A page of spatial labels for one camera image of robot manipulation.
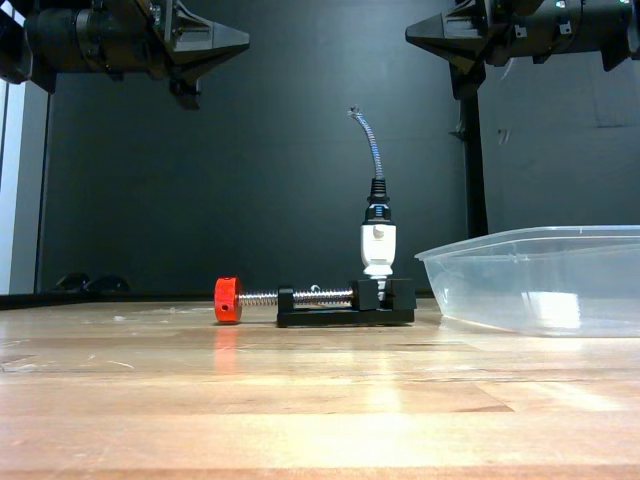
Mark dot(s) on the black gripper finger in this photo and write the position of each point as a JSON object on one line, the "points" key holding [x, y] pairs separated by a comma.
{"points": [[460, 25], [205, 59], [200, 35], [460, 54]]}

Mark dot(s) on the black vise with orange knob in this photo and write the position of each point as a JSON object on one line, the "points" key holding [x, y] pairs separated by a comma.
{"points": [[345, 317]]}

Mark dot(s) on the clear plastic tub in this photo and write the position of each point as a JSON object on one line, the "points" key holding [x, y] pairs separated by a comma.
{"points": [[500, 290]]}

